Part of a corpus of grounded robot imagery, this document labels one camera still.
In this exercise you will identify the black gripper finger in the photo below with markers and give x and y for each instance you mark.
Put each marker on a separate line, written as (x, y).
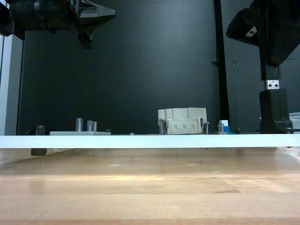
(283, 28)
(262, 35)
(93, 23)
(105, 11)

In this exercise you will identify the black USB plug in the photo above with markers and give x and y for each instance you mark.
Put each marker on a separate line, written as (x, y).
(273, 84)

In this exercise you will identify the beige connector housing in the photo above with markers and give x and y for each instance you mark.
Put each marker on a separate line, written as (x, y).
(182, 117)

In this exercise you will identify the large steel pin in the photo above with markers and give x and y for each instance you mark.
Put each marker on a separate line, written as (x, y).
(79, 124)

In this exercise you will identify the grey metal plate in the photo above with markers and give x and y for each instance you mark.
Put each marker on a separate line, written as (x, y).
(70, 133)

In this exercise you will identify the small blue white socket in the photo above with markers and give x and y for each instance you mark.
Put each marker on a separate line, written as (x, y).
(224, 124)

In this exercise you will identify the white task board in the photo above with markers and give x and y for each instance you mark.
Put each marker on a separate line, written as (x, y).
(150, 141)

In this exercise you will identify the black USB socket mount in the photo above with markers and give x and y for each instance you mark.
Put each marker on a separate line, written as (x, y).
(274, 110)

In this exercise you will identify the blue white connector mount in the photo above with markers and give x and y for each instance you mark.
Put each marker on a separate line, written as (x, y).
(165, 131)

